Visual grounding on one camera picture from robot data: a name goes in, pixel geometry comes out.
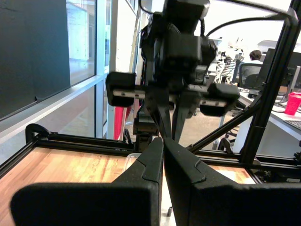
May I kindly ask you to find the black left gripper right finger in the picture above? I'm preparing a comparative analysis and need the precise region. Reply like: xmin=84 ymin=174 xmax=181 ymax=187
xmin=164 ymin=137 xmax=301 ymax=226

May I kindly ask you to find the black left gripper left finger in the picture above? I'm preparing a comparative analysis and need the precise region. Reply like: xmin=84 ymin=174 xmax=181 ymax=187
xmin=10 ymin=137 xmax=164 ymax=226

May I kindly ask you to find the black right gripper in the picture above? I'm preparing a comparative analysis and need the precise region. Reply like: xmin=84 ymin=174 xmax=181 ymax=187
xmin=105 ymin=70 xmax=240 ymax=142

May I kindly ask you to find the white taskboard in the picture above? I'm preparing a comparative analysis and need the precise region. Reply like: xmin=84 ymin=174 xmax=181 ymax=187
xmin=160 ymin=173 xmax=176 ymax=226

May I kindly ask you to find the clear plastic tub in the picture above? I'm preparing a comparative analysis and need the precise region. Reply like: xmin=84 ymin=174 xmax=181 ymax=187
xmin=124 ymin=152 xmax=143 ymax=176

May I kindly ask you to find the red partition panel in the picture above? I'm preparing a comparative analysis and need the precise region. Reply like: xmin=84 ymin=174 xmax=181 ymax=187
xmin=113 ymin=107 xmax=129 ymax=141

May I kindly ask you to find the white office desk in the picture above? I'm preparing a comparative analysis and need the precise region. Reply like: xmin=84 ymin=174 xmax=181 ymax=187
xmin=218 ymin=86 xmax=301 ymax=159

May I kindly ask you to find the black mesh office chair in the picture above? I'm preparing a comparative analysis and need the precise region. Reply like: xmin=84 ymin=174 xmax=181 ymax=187
xmin=238 ymin=63 xmax=265 ymax=89

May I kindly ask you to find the person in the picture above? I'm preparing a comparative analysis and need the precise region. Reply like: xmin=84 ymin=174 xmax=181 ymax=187
xmin=249 ymin=49 xmax=263 ymax=65

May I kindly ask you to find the black keyboard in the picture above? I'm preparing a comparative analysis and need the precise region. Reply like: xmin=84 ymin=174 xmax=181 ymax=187
xmin=282 ymin=119 xmax=301 ymax=130

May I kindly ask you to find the red plastic container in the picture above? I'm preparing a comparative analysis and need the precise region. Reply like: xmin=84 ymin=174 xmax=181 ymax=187
xmin=284 ymin=92 xmax=301 ymax=116

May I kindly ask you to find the black computer monitor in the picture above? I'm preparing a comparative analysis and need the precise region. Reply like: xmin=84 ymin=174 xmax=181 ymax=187
xmin=262 ymin=48 xmax=301 ymax=88

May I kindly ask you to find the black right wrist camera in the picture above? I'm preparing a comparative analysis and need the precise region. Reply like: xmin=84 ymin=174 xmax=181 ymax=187
xmin=163 ymin=32 xmax=203 ymax=73

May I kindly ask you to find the black aluminium frame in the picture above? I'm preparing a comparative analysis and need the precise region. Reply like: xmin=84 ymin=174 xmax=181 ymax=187
xmin=0 ymin=0 xmax=301 ymax=186

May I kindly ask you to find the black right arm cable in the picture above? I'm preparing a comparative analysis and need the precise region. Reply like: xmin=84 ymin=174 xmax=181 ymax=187
xmin=206 ymin=15 xmax=286 ymax=38

